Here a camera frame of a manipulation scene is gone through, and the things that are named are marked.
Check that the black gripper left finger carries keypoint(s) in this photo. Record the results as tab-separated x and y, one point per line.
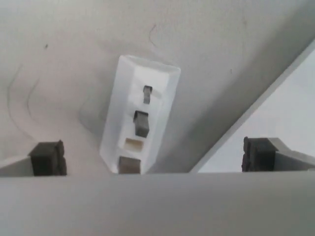
48	158

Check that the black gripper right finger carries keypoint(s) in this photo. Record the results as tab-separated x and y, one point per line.
261	155

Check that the large metal square peg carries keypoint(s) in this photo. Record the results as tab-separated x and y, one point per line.
129	165

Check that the white square peg holder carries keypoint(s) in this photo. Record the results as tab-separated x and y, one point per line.
123	103

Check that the medium metal square peg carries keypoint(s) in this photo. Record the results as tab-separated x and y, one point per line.
142	124

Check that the small metal square peg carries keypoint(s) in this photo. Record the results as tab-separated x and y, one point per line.
147	94

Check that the white task board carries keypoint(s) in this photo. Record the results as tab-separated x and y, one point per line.
283	110

